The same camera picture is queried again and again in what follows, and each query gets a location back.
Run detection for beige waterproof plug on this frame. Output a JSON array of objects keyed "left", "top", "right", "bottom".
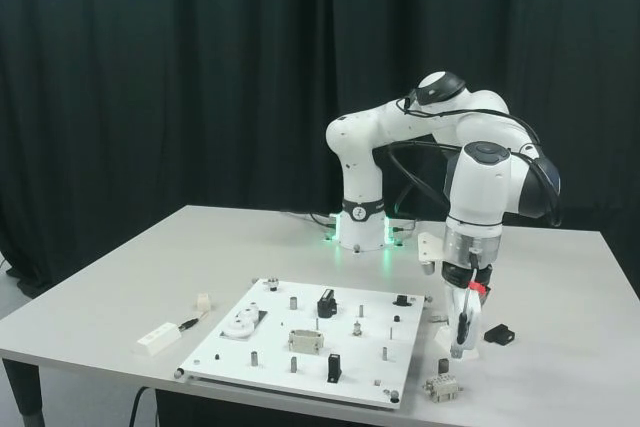
[{"left": 421, "top": 373, "right": 454, "bottom": 401}]

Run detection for dark table leg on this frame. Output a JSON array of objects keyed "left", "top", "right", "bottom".
[{"left": 1, "top": 358, "right": 42, "bottom": 427}]

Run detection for black D-SUB plug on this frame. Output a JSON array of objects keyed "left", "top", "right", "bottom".
[{"left": 316, "top": 288, "right": 339, "bottom": 320}]

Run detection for white wrist camera plate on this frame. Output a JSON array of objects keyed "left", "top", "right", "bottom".
[{"left": 417, "top": 231, "right": 445, "bottom": 276}]

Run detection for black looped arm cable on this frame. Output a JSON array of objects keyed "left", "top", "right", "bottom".
[{"left": 386, "top": 143, "right": 462, "bottom": 222}]

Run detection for black block plug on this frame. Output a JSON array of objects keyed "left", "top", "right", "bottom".
[{"left": 483, "top": 324, "right": 517, "bottom": 346}]

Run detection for white large gear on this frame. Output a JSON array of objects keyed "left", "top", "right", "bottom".
[{"left": 222, "top": 318, "right": 255, "bottom": 341}]

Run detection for black hanging cable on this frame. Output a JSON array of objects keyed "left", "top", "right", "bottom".
[{"left": 130, "top": 385, "right": 153, "bottom": 427}]

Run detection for black base cables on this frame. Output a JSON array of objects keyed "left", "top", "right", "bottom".
[{"left": 278, "top": 208, "right": 337, "bottom": 229}]

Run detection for black curtain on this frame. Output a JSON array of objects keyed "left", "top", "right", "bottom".
[{"left": 0, "top": 0, "right": 640, "bottom": 289}]

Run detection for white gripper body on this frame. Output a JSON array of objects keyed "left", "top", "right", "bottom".
[{"left": 442, "top": 283, "right": 485, "bottom": 354}]

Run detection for thin black rod red tag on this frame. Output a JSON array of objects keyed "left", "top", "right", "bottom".
[{"left": 455, "top": 249, "right": 489, "bottom": 346}]

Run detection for white task board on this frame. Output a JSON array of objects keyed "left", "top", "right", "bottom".
[{"left": 172, "top": 276, "right": 427, "bottom": 404}]

